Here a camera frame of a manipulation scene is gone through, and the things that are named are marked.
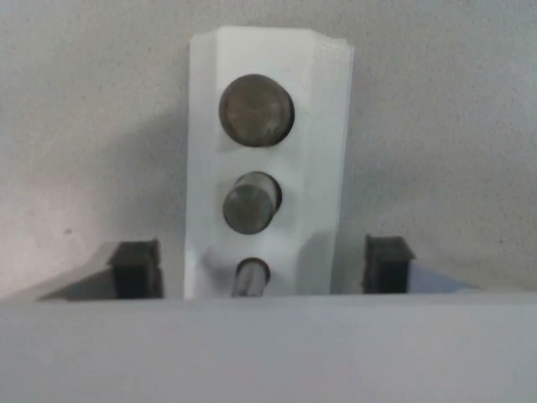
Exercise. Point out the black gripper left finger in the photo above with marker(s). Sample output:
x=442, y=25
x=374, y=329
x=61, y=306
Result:
x=134, y=273

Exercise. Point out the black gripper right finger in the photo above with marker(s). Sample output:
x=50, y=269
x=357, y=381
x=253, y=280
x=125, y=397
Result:
x=386, y=273

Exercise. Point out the small metal round peg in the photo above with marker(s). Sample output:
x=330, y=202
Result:
x=251, y=275

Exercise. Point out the medium metal round peg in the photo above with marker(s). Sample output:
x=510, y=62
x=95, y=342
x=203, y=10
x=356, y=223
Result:
x=249, y=207

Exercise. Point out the white round peg holder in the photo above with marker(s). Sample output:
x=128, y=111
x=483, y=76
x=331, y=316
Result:
x=323, y=126

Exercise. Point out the large metal round peg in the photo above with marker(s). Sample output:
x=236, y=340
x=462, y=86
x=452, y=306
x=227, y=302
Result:
x=256, y=111

